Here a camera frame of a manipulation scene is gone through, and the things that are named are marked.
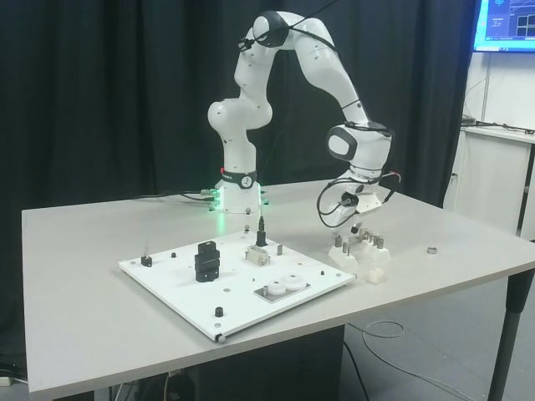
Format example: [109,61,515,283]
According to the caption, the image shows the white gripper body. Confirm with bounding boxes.
[324,185,362,231]

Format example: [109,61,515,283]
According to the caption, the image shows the white large gear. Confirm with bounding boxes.
[280,272,308,292]

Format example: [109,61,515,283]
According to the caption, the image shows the white peg holder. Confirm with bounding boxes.
[357,241,392,263]
[328,243,359,269]

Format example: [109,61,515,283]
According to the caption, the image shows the black D-SUB plug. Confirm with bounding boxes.
[192,240,220,284]

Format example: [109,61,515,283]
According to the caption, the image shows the white cabinet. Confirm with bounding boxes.
[441,122,535,242]

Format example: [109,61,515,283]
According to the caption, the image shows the white task board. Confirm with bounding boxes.
[116,231,356,344]

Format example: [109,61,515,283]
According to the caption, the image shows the dark table leg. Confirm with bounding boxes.
[487,273,528,401]

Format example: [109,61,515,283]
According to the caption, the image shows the blue screen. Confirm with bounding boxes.
[471,0,535,53]

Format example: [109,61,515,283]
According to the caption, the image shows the black curtains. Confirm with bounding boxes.
[0,0,482,251]

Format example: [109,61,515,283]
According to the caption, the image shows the black looped gripper cable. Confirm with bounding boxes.
[315,178,357,230]

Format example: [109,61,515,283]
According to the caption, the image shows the thin black rod with wire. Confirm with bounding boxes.
[374,171,403,211]

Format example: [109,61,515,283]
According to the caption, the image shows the grey cable on floor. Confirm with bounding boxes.
[342,320,507,401]

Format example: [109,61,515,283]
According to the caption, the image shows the black cables at arm foot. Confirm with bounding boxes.
[133,188,221,206]

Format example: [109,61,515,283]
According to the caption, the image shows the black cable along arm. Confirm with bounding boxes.
[240,0,394,137]

